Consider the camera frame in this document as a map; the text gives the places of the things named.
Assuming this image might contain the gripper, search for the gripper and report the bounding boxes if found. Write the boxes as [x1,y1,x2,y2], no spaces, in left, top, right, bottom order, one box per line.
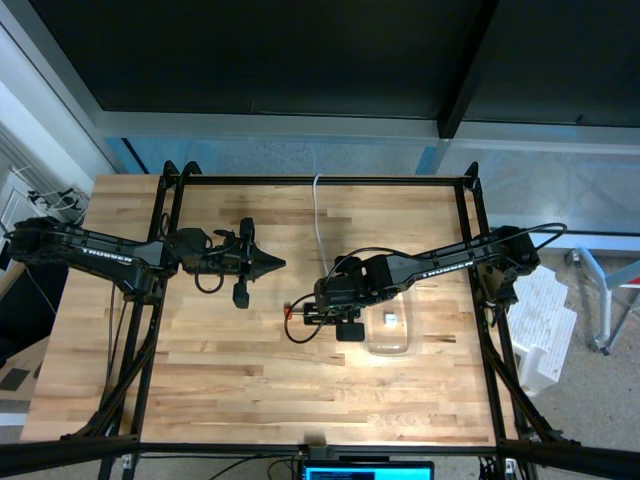
[219,217,287,310]
[313,274,367,344]

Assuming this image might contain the clear plastic tub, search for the clear plastic tub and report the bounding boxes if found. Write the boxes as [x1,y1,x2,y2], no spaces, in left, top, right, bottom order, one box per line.
[363,287,422,359]

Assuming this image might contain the black clamp with red knob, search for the black clamp with red knob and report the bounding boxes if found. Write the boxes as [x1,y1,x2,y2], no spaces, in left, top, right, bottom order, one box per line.
[283,301,334,327]

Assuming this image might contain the laptop screen with blue edge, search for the laptop screen with blue edge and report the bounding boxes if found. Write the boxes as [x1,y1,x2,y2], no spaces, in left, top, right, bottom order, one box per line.
[299,460,435,480]

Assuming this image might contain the white power cable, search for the white power cable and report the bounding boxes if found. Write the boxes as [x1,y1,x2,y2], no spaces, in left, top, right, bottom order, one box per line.
[312,173,331,275]

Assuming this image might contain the black aluminium frame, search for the black aluminium frame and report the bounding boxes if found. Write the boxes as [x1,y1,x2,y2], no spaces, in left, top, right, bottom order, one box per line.
[0,159,640,480]

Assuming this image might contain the bunch of black cables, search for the bunch of black cables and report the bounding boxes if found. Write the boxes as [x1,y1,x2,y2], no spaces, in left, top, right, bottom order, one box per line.
[27,186,85,212]

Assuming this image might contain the grey metal leg frame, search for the grey metal leg frame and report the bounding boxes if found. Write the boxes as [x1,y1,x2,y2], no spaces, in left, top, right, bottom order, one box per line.
[564,247,640,357]

